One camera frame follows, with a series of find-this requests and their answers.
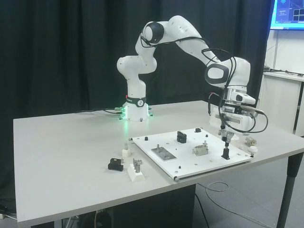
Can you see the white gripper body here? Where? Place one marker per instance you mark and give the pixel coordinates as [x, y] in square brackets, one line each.
[247, 121]

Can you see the black USB plug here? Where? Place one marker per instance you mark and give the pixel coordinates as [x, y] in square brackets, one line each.
[227, 144]

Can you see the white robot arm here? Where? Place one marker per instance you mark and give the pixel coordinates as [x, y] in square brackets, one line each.
[135, 88]

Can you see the white round plug holder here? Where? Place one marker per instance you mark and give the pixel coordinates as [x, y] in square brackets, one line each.
[126, 153]
[235, 140]

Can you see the beige metal waterproof plug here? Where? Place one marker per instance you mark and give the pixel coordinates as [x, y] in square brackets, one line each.
[251, 141]

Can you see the white medium gear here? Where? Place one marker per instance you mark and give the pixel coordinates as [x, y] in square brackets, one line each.
[253, 149]

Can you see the white cabinet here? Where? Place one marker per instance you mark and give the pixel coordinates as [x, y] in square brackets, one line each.
[280, 95]

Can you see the white task board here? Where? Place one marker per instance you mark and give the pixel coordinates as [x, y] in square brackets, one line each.
[152, 140]

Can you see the black table leg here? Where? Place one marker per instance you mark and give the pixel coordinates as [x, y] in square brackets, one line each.
[291, 185]

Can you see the thick metal peg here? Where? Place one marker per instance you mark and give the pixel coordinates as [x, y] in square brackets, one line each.
[137, 169]

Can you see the white peg holder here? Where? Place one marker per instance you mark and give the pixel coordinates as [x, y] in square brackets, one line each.
[136, 176]

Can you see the grey Ethernet plug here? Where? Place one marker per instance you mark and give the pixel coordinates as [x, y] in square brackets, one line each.
[126, 146]

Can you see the metal BNC plug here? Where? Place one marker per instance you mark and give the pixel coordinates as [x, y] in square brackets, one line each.
[122, 162]

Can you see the blue screen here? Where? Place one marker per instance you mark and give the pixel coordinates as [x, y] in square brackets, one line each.
[289, 14]

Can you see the large black box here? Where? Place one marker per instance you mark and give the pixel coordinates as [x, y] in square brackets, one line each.
[130, 209]

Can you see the black curtain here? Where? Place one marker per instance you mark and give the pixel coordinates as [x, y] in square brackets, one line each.
[59, 59]

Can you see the white power strip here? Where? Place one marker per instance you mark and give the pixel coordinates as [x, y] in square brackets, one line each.
[2, 216]

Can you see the small white camera box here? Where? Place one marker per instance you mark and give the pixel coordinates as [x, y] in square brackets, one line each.
[245, 98]

